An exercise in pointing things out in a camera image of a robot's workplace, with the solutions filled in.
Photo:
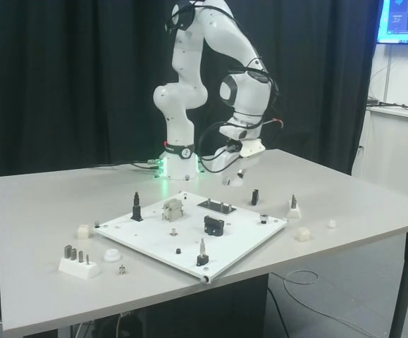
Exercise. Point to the white cabinet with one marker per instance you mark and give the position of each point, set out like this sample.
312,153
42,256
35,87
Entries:
390,151

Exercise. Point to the large metal square peg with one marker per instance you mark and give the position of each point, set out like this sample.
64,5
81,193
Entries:
67,253

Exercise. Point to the white box with dark window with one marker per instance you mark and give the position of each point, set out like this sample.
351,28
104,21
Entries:
237,132

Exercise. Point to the white small gear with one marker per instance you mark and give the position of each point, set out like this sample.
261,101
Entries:
331,224

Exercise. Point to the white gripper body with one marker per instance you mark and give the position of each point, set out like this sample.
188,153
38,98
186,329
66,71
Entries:
226,162

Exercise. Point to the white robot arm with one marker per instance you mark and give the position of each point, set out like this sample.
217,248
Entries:
224,53

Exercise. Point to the white cube holder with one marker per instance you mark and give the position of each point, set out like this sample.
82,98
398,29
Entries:
303,234
84,232

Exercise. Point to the blue screen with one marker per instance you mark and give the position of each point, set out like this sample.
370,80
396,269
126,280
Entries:
406,21

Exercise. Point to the white sloped plug holder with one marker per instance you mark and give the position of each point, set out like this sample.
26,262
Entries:
293,212

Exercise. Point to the small metal square peg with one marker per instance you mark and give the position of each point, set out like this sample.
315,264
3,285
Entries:
73,255

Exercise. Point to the flat white mounting plate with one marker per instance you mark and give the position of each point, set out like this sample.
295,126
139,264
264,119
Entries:
253,148

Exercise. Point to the black curtain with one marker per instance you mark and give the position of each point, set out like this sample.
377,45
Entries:
66,88

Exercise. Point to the small metal round peg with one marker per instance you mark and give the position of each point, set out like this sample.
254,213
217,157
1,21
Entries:
88,260

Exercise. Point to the white medium gear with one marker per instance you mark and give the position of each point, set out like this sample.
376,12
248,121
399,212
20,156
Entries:
111,256

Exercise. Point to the white task board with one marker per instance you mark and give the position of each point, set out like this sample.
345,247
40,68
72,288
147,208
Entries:
175,246

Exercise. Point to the white peg holder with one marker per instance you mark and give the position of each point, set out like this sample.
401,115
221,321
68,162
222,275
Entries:
78,270

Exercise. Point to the large metal round peg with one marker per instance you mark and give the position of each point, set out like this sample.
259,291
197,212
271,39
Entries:
81,257

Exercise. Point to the grey metal plug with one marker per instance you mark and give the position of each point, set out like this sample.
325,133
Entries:
294,201

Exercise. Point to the black D-SUB plug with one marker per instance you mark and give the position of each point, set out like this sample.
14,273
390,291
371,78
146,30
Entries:
255,197

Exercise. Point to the black tall upright plug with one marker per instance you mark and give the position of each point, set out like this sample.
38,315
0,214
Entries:
136,209

